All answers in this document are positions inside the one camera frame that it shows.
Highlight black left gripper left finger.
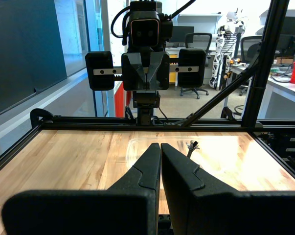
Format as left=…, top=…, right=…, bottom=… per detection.
left=1, top=143, right=161, bottom=235

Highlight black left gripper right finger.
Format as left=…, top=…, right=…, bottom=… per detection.
left=161, top=142, right=295, bottom=235

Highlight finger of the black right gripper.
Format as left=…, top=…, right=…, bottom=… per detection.
left=146, top=53, right=166, bottom=90
left=126, top=53, right=147, bottom=90

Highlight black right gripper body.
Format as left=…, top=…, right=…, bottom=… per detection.
left=85, top=48, right=206, bottom=92

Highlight black braided power plug cord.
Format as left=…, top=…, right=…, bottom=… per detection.
left=185, top=140, right=201, bottom=160

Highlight red cabinet panel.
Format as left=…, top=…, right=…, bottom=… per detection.
left=113, top=81, right=133, bottom=118

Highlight small black computer monitor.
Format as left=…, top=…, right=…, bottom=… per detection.
left=171, top=25, right=195, bottom=44

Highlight black mesh office chair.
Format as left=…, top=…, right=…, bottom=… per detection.
left=180, top=32, right=213, bottom=100

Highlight clear plastic tub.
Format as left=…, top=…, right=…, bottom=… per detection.
left=126, top=137, right=239, bottom=176

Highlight white lattice robot figure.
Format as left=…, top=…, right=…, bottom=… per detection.
left=209, top=7, right=248, bottom=88

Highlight grey mesh office chair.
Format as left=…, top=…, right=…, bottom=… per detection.
left=238, top=35, right=263, bottom=96

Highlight white office desk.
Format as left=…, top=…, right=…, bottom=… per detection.
left=222, top=65, right=295, bottom=120

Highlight large black computer monitor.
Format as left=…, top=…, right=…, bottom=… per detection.
left=274, top=16, right=295, bottom=54

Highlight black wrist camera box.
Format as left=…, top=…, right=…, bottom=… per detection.
left=129, top=18, right=162, bottom=47

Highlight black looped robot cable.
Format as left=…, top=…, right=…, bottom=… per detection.
left=111, top=5, right=133, bottom=47

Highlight black straight robot cable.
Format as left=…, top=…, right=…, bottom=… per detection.
left=170, top=0, right=196, bottom=20

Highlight black frame corner clamp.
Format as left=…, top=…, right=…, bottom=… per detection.
left=29, top=108, right=54, bottom=128
left=221, top=106, right=237, bottom=121

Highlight black metal table frame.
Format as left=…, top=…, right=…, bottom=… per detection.
left=0, top=0, right=295, bottom=181

